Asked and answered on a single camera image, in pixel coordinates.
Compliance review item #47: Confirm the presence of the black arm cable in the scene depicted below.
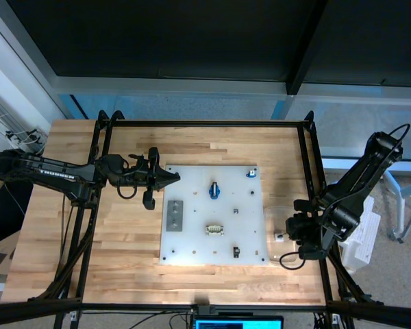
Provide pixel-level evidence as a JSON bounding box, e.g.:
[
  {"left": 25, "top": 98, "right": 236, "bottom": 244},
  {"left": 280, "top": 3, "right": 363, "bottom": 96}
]
[
  {"left": 279, "top": 252, "right": 306, "bottom": 271},
  {"left": 388, "top": 123, "right": 411, "bottom": 147},
  {"left": 117, "top": 184, "right": 138, "bottom": 201}
]

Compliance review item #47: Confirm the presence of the black wall pillar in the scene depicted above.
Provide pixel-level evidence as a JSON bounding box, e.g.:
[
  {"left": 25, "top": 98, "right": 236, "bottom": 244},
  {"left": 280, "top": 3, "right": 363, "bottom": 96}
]
[{"left": 286, "top": 0, "right": 329, "bottom": 96}]

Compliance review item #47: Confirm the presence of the white foam packing block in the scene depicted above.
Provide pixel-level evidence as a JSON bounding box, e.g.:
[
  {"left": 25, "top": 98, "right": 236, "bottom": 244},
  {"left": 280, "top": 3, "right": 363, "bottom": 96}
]
[{"left": 335, "top": 197, "right": 383, "bottom": 276}]

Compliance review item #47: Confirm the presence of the grey metal leg frame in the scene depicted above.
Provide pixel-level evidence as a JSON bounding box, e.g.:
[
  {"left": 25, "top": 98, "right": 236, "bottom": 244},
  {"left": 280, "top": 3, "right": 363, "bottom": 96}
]
[{"left": 383, "top": 167, "right": 411, "bottom": 245}]

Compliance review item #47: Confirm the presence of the white task board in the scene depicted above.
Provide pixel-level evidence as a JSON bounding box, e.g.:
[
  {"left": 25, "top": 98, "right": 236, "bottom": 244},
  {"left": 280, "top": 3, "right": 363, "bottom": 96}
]
[{"left": 158, "top": 164, "right": 271, "bottom": 267}]

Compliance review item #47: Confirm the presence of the white black cable bundle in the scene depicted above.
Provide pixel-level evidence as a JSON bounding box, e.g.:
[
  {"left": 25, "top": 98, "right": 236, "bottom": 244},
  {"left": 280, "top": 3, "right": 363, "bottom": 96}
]
[{"left": 3, "top": 128, "right": 45, "bottom": 147}]

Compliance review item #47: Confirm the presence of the grey metal plate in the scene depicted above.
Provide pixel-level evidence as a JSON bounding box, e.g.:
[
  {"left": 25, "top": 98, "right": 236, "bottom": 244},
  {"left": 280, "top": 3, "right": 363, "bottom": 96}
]
[{"left": 166, "top": 199, "right": 185, "bottom": 233}]

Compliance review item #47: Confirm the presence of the black camera bracket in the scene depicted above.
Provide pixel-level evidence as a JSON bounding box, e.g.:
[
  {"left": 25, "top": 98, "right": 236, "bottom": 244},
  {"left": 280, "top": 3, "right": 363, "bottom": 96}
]
[{"left": 194, "top": 297, "right": 216, "bottom": 315}]

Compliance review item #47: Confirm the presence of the laptop screen blue edge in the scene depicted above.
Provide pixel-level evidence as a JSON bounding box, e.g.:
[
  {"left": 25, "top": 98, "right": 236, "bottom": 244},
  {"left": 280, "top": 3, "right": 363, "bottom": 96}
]
[{"left": 190, "top": 315, "right": 284, "bottom": 329}]

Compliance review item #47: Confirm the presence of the clear plastic tub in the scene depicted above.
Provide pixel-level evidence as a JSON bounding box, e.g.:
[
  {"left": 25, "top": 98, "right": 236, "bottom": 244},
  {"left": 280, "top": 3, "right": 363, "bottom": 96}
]
[{"left": 264, "top": 204, "right": 304, "bottom": 270}]

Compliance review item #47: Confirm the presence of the black metal table frame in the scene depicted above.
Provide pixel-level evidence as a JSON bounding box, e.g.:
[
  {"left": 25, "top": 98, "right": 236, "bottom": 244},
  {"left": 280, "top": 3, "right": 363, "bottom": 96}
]
[{"left": 0, "top": 109, "right": 411, "bottom": 329}]

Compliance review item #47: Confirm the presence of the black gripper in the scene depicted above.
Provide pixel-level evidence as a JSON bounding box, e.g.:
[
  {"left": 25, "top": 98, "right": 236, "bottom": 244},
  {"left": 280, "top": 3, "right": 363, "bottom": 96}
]
[
  {"left": 136, "top": 147, "right": 182, "bottom": 211},
  {"left": 277, "top": 199, "right": 325, "bottom": 262}
]

